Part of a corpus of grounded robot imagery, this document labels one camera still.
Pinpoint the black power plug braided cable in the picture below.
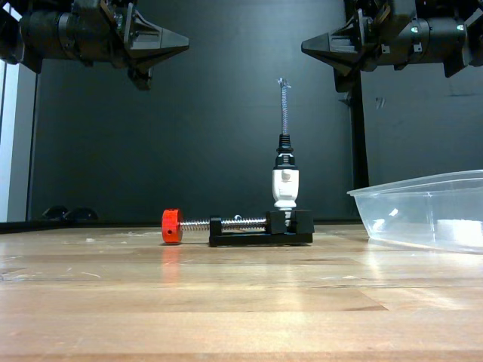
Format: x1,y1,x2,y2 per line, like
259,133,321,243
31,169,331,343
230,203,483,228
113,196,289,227
272,76,296,171

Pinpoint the black rounded frame bracket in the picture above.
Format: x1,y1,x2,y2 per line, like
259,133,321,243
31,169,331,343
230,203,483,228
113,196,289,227
42,205,69,221
64,207,99,222

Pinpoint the black frame post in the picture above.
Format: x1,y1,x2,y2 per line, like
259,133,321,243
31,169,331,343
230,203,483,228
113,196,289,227
338,0,370,189

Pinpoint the white power receptacle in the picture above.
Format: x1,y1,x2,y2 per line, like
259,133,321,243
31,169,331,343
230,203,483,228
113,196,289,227
270,167,300,220

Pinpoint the black frame rail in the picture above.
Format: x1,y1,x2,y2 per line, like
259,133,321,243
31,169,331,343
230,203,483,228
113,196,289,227
0,219,365,234

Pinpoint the black clamp vise red knob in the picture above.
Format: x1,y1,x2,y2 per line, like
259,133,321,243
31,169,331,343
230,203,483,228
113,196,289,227
161,208,315,249

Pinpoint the clear plastic container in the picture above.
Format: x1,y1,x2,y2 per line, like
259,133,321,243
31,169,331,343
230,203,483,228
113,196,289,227
346,169,483,256

